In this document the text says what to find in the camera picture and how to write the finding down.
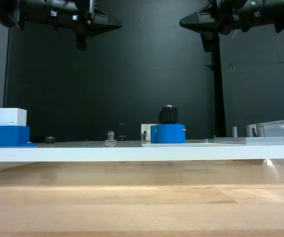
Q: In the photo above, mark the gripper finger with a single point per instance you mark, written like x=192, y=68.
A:
x=196, y=18
x=99, y=29
x=196, y=27
x=101, y=18

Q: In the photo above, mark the black room pillar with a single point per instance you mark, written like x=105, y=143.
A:
x=218, y=98

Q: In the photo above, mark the black plug silver top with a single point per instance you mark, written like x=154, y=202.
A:
x=167, y=114

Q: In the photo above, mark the small grey upright pin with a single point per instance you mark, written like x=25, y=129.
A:
x=234, y=132

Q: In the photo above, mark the white connector housing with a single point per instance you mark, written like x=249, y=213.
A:
x=146, y=128

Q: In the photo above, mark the blue round holder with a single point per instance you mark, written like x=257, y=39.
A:
x=169, y=134

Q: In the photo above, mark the white cube block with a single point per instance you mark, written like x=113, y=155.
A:
x=12, y=117

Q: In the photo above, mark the black round knob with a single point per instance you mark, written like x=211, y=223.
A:
x=50, y=140

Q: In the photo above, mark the clear plastic tub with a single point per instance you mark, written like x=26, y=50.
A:
x=280, y=127

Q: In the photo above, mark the grey aluminium block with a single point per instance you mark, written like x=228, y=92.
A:
x=255, y=141

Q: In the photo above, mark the white task board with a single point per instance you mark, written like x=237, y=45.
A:
x=107, y=154

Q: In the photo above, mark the blue square holder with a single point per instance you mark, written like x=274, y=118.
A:
x=8, y=135

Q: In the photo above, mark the black upright bracket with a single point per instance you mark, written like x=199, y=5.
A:
x=122, y=130

